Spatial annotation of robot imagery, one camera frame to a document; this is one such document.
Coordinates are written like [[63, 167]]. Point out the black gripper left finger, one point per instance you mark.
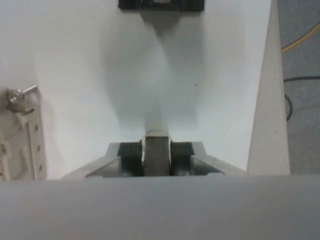
[[130, 158]]

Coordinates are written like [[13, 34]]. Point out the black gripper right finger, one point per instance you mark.
[[182, 158]]

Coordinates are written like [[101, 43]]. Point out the white task board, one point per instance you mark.
[[87, 62]]

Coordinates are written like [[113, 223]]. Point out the metal square peg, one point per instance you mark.
[[157, 157]]

